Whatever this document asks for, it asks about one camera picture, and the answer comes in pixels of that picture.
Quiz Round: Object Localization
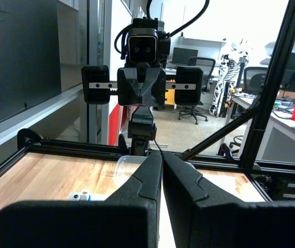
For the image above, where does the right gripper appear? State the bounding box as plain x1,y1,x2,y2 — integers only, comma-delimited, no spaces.
81,61,204,107

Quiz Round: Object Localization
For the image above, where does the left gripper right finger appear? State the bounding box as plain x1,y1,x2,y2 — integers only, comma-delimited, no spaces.
162,151,295,248

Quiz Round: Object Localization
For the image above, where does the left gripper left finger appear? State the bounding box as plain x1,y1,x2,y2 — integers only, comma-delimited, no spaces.
0,150,163,248

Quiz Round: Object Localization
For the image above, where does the blue socket block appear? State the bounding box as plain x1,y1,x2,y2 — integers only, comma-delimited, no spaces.
68,190,109,203

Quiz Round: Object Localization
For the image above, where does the black monitor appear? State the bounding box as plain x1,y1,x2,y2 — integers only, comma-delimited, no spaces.
171,46,199,66

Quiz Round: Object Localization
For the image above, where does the black office chair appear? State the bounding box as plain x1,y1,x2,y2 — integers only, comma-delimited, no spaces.
243,66,270,90
178,56,217,126

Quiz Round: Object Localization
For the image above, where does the clear plastic container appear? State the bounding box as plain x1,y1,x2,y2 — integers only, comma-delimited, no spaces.
114,154,197,188

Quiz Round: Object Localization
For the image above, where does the white desk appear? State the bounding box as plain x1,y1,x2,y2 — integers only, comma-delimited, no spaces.
224,91,295,162

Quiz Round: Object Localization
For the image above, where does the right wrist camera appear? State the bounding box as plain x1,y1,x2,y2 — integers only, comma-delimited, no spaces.
126,27,160,63

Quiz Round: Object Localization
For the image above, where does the black cable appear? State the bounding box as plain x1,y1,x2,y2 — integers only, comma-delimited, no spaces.
146,0,154,20
169,0,211,37

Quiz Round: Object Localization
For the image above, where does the black frame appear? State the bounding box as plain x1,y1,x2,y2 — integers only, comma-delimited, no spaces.
0,0,295,203

